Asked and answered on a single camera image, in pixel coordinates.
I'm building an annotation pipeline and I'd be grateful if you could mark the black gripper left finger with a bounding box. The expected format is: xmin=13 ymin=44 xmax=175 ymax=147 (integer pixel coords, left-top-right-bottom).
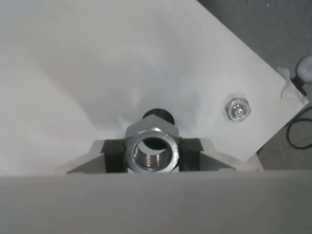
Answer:
xmin=66 ymin=137 xmax=127 ymax=175

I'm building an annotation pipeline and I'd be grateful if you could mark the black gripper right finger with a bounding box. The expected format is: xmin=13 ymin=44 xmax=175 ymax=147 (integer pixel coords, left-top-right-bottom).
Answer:
xmin=179 ymin=137 xmax=241 ymax=174

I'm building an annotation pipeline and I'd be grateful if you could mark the metal hex bolt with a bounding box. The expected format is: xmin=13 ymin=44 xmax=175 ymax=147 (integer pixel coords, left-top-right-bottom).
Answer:
xmin=123 ymin=114 xmax=182 ymax=174

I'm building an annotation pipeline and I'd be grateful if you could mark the white task board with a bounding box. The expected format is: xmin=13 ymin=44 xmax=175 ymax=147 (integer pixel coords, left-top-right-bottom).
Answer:
xmin=0 ymin=0 xmax=309 ymax=175

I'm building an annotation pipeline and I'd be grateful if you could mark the thin loose cable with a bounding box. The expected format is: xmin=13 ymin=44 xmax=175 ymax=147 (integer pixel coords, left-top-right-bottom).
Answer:
xmin=286 ymin=104 xmax=312 ymax=150

